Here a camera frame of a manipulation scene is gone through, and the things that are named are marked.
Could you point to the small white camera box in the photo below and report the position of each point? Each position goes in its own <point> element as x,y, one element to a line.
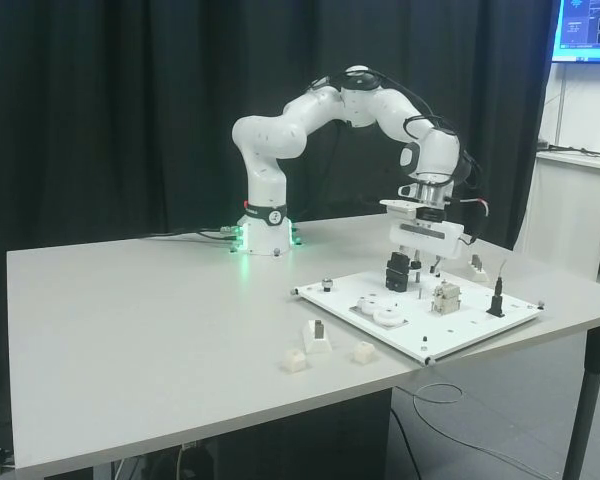
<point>409,190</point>

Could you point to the white angled peg holder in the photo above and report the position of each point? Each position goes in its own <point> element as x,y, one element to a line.
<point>316,344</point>

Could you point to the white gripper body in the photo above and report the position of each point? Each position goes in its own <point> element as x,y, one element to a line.
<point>430,239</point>

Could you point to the white task board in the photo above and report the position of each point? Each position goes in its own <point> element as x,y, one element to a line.
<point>445,330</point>

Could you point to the black D-SUB plug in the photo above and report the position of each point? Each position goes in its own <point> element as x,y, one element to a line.
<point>397,275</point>

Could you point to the metal square peg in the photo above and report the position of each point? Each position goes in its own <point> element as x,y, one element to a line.
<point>321,330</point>

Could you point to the small white holder block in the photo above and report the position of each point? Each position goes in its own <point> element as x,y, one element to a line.
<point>364,353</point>
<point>294,361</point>

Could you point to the black table leg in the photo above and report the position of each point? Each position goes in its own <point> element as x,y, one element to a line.
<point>594,400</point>

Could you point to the white large gear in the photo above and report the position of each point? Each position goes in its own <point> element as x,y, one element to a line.
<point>388,318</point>

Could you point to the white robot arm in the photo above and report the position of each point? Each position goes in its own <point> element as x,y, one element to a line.
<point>265,170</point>

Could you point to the black curtain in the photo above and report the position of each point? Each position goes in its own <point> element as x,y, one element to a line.
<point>105,115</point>

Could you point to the metal BNC plug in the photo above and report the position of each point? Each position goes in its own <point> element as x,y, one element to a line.
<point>445,299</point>

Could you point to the white cabinet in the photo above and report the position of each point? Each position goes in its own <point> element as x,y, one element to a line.
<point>570,215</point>

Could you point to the blue monitor screen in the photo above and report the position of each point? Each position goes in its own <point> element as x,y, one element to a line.
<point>587,30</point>

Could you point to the black knob plug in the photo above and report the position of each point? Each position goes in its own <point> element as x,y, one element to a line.
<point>416,263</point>

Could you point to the white medium gear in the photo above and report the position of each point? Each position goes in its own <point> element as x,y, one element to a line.
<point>365,306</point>

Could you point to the white holder with pegs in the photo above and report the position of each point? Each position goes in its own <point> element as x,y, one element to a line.
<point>477,272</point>

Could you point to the black bolt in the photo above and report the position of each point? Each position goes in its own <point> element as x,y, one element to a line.
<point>326,285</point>

